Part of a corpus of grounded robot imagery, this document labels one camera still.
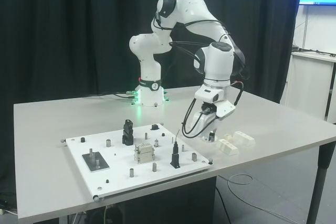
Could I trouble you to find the white task board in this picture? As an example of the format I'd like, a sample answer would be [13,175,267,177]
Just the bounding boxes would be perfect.
[59,122,215,202]

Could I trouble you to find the beige rectangular plug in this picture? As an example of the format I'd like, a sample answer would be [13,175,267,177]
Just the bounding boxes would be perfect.
[133,143,155,162]

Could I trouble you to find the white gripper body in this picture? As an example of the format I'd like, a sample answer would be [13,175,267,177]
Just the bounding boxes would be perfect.
[193,108,220,140]

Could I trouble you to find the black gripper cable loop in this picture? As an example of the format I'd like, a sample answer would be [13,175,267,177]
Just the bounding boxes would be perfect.
[181,98,204,138]

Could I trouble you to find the beige hanging cable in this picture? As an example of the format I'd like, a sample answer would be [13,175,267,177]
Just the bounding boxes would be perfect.
[103,199,110,224]

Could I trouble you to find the grey floor cable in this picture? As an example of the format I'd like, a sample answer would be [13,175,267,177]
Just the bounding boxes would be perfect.
[217,173,283,224]

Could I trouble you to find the black base cables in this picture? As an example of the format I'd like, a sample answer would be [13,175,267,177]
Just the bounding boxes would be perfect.
[93,91,139,102]

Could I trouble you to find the long white peg holder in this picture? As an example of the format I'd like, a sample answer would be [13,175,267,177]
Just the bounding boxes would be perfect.
[233,131,256,146]
[216,137,240,156]

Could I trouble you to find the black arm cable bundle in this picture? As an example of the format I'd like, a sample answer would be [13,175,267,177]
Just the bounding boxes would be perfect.
[151,11,249,81]

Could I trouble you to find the black device with cable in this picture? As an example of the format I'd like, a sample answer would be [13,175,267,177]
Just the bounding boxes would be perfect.
[290,46,336,57]

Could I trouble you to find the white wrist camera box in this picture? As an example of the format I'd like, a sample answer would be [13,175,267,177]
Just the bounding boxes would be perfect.
[194,85,224,103]

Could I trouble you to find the black floor cable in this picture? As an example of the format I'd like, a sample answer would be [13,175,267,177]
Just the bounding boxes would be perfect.
[215,185,237,224]

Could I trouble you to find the black table leg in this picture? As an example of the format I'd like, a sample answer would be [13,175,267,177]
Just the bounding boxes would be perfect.
[306,144,332,224]

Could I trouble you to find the flat white mounting plate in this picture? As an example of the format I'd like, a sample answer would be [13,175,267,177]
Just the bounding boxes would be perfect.
[214,100,236,119]

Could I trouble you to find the black curtain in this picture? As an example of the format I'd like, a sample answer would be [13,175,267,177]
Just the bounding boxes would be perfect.
[0,0,301,209]

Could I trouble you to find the black D-SUB plug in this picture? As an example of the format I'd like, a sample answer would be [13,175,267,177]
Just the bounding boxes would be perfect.
[121,119,135,146]

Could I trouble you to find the black plug with short cable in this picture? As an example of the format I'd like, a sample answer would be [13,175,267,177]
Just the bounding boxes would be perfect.
[170,129,183,169]

